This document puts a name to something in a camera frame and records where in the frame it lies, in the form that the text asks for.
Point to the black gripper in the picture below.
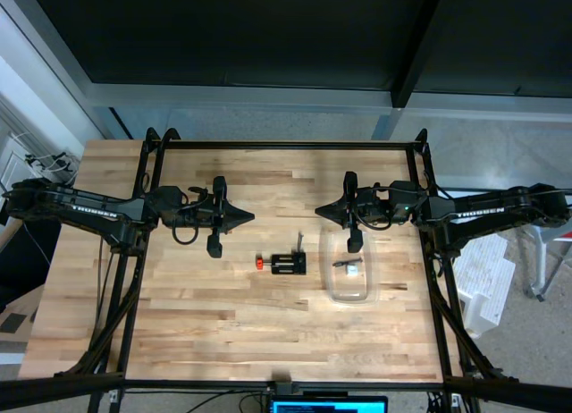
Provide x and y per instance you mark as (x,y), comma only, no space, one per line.
(353,212)
(216,216)

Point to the black USB-C connector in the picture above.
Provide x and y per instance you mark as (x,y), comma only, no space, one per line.
(346,263)

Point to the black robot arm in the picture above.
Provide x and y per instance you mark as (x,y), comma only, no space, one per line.
(478,214)
(94,209)

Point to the clear plastic container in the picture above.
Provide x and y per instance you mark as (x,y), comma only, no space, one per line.
(353,297)

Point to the small white block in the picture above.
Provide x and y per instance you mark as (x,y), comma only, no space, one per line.
(352,271)

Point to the black vise with orange knob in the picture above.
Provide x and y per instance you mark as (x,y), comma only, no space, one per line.
(288,264)

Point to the white stepped plastic stool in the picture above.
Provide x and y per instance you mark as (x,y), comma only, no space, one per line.
(485,279)

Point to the black structural column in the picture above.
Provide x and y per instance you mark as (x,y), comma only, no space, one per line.
(420,42)

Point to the laptop screen with blue edge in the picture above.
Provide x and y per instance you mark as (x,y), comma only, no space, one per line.
(328,406)

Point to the grey metal chair legs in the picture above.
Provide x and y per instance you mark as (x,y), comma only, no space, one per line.
(538,261)

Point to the brown cardboard box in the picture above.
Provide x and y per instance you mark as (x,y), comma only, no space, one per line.
(27,303)

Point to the black metal table frame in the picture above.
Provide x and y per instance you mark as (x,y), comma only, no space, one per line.
(286,145)

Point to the black table-level camera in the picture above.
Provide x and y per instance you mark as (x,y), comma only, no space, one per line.
(283,387)

